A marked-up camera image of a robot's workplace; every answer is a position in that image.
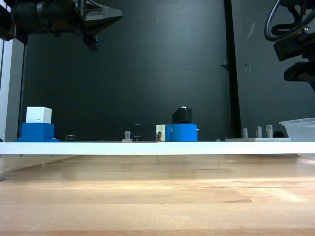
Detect clear plastic tub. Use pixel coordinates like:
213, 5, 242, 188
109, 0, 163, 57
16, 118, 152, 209
278, 118, 315, 158

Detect grey metal plate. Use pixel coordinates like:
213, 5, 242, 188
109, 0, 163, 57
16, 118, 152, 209
224, 137, 292, 143

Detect white connector block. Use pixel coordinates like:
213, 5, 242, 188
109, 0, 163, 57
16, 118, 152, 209
25, 106, 53, 125

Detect grey multi-pin connector housing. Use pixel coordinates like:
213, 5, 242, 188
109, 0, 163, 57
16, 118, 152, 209
155, 124, 171, 143

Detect small black socket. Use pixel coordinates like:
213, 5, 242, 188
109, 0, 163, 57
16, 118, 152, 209
133, 123, 143, 142

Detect black D-sub connector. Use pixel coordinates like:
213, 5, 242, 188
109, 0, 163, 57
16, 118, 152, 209
171, 105, 193, 124

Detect white taskboard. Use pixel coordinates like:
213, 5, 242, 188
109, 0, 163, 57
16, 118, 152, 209
0, 140, 315, 156

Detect blue square mount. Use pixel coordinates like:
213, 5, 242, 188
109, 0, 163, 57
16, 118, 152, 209
14, 122, 61, 143

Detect blue round connector mount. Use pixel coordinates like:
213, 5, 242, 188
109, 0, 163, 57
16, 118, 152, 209
165, 123, 200, 143

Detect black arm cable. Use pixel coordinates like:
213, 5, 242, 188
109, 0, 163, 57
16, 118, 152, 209
264, 0, 297, 42

